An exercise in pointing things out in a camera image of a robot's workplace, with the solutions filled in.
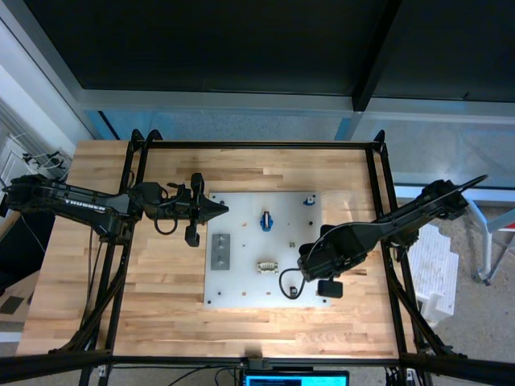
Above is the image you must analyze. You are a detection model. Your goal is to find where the grey metal stool frame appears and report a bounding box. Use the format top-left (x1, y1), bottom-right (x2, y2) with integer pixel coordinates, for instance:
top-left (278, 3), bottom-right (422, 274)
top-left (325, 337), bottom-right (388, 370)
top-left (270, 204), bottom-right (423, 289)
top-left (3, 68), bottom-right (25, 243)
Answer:
top-left (468, 188), bottom-right (515, 287)

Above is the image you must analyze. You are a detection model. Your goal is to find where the grey metal bar plate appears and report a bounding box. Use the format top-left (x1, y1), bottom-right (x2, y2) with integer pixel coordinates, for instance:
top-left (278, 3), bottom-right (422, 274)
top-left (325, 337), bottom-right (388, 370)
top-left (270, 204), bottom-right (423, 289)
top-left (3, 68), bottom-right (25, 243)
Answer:
top-left (210, 232), bottom-right (233, 270)

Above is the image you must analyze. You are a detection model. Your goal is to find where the white taskboard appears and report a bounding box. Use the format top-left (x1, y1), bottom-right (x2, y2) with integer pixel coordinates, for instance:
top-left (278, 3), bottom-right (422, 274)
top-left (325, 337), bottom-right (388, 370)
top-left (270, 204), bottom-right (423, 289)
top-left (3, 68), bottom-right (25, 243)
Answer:
top-left (203, 191), bottom-right (333, 309)

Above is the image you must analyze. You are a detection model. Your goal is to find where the clear plastic tub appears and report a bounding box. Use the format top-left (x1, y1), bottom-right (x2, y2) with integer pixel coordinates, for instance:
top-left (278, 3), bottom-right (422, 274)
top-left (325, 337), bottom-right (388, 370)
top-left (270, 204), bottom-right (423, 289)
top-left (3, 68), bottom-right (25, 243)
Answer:
top-left (320, 191), bottom-right (355, 234)

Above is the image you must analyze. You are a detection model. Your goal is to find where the black table camera mount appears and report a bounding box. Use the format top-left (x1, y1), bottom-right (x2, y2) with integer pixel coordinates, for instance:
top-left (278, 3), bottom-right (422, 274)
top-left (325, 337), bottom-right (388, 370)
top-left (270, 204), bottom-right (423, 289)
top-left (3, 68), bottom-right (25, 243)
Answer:
top-left (241, 352), bottom-right (271, 370)

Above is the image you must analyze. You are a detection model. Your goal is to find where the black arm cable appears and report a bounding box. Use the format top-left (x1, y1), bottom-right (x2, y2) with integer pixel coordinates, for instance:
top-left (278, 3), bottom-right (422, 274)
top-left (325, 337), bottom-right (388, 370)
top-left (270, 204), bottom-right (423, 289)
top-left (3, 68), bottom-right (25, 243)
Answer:
top-left (154, 183), bottom-right (179, 236)
top-left (278, 267), bottom-right (303, 301)

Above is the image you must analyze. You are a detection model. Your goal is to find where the blue laptop screen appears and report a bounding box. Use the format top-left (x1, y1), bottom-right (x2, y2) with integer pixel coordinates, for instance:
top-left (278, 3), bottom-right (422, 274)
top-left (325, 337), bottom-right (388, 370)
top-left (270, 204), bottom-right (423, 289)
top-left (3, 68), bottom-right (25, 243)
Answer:
top-left (240, 369), bottom-right (350, 386)

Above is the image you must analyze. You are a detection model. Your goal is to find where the black partition post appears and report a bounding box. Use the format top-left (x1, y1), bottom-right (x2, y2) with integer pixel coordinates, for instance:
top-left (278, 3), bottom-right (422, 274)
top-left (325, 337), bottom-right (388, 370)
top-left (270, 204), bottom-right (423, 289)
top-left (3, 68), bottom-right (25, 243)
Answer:
top-left (352, 0), bottom-right (403, 112)

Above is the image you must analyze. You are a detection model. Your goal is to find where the black aluminium frame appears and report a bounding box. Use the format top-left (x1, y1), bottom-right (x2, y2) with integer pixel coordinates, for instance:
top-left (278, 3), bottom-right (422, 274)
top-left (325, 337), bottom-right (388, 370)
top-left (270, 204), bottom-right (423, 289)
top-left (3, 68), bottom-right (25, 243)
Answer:
top-left (0, 128), bottom-right (515, 386)

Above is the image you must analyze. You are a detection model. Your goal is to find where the white foam block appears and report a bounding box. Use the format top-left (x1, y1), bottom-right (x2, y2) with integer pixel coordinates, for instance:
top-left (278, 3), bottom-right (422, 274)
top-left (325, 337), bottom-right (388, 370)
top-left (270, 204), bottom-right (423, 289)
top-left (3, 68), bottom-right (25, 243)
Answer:
top-left (408, 223), bottom-right (460, 329)

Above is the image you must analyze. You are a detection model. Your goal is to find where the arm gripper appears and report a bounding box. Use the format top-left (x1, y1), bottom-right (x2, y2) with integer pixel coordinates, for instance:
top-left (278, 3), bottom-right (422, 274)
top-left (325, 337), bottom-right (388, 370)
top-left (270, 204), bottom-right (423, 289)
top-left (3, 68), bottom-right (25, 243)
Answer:
top-left (316, 280), bottom-right (344, 300)
top-left (176, 172), bottom-right (229, 247)

